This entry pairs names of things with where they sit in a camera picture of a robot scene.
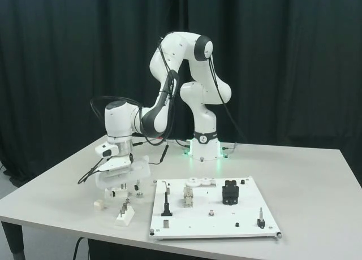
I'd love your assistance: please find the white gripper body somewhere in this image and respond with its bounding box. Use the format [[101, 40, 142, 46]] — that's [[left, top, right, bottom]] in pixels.
[[95, 155, 150, 191]]

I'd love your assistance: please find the white peg holder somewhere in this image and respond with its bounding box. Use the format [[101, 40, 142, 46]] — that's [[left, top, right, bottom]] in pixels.
[[104, 187, 128, 201], [114, 207, 134, 227]]

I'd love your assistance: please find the white task board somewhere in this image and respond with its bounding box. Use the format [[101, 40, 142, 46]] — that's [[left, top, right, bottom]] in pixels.
[[149, 176, 283, 240]]

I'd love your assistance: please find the black D-SUB plug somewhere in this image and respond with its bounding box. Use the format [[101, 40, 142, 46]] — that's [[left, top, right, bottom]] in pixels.
[[222, 180, 240, 206]]

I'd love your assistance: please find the black table leg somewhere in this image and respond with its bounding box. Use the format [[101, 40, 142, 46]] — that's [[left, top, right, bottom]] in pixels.
[[1, 220, 24, 260]]

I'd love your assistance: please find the metal bolt on black base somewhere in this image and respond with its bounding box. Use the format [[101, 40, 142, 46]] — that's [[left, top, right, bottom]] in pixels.
[[256, 207, 266, 229]]

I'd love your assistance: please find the black curtain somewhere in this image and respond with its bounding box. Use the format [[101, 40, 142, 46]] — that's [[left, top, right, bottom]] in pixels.
[[0, 0, 362, 193]]

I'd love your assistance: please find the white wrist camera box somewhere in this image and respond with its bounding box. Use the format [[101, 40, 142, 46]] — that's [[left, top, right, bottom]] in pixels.
[[94, 143, 119, 159]]

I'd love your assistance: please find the black plug with thin cable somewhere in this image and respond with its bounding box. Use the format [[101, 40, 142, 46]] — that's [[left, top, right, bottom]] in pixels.
[[161, 181, 173, 217]]

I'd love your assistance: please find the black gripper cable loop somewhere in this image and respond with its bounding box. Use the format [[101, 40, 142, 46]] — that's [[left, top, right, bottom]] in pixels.
[[77, 159, 107, 185]]

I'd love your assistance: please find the thin black rod on wire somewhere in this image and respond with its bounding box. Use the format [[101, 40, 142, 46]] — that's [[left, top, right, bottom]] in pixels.
[[158, 135, 170, 165]]

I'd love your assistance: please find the black floor cable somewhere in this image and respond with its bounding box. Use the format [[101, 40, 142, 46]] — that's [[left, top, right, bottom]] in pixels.
[[74, 236, 87, 260]]

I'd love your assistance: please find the grey base cable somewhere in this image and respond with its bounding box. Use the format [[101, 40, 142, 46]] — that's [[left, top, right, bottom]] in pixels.
[[222, 142, 239, 154]]

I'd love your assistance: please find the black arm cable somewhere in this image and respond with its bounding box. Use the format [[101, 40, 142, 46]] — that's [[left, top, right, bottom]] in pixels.
[[90, 39, 182, 148]]

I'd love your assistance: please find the black shoulder cable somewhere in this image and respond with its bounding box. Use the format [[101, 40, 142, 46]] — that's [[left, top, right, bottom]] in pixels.
[[208, 49, 247, 144]]

